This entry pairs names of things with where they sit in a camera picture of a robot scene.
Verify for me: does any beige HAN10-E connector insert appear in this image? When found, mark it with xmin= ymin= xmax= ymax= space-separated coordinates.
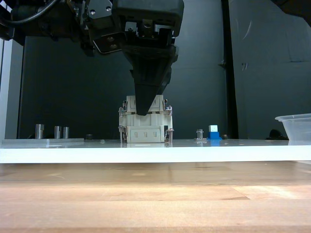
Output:
xmin=118 ymin=95 xmax=174 ymax=116

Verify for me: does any beige connector base with screws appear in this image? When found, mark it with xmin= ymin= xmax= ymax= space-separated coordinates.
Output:
xmin=118 ymin=112 xmax=175 ymax=144

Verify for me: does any small silver threaded socket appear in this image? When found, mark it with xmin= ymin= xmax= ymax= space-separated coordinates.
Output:
xmin=193 ymin=129 xmax=207 ymax=142

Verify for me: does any white board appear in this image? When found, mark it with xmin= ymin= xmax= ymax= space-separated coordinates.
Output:
xmin=0 ymin=138 xmax=311 ymax=164

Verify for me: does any blue plastic holder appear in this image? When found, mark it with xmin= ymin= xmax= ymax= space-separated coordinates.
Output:
xmin=207 ymin=131 xmax=223 ymax=141

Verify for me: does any clear acrylic plate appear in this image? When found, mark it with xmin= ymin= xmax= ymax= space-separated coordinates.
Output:
xmin=0 ymin=138 xmax=85 ymax=149

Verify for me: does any black rounded object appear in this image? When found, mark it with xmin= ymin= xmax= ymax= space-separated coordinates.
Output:
xmin=268 ymin=129 xmax=290 ymax=141

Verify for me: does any clear plastic tub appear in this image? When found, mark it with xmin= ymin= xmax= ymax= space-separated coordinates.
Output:
xmin=274 ymin=113 xmax=311 ymax=147

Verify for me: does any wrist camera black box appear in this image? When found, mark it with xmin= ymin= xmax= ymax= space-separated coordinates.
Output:
xmin=84 ymin=0 xmax=127 ymax=57
xmin=81 ymin=40 xmax=96 ymax=58

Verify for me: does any black vertical frame post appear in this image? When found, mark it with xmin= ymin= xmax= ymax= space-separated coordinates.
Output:
xmin=220 ymin=0 xmax=241 ymax=139

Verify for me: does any pale vertical frame post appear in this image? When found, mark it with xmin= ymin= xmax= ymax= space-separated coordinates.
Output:
xmin=0 ymin=38 xmax=24 ymax=140

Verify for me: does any notched silver metal post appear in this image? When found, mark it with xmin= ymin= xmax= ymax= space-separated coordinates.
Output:
xmin=35 ymin=124 xmax=45 ymax=140

